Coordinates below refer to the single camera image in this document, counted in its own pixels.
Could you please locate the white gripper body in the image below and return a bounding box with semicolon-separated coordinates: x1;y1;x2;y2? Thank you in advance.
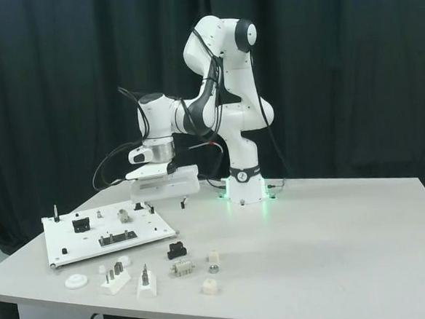
128;164;202;204

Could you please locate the black D-SUB plug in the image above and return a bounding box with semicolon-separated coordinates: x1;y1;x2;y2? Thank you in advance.
164;241;185;262

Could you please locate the metal waterproof plug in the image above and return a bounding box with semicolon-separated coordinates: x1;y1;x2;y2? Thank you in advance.
168;259;193;281

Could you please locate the white task board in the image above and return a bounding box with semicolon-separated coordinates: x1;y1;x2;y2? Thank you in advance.
40;197;179;269

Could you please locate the narrow white peg holder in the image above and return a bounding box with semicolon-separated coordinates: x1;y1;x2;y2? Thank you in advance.
135;270;159;299

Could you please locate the wide white peg holder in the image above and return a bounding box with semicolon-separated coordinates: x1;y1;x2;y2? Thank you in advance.
97;268;133;296

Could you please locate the white round holder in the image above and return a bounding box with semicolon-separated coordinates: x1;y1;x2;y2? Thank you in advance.
199;277;219;297

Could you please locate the white large gear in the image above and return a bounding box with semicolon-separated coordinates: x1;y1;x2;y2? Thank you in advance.
63;272;90;289

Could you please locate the black curtain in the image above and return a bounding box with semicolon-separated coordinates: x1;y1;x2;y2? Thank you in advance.
0;0;425;256

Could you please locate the black cable at arm foot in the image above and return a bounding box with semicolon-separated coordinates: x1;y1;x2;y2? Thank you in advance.
266;177;288;194
204;176;228;191

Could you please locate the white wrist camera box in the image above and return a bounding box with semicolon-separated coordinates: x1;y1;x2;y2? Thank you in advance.
127;145;154;166

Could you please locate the black cable along forearm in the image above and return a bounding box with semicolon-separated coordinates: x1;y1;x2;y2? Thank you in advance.
84;78;233;194

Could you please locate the black cable along lower arm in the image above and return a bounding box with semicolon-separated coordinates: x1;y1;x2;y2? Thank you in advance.
247;47;285;182

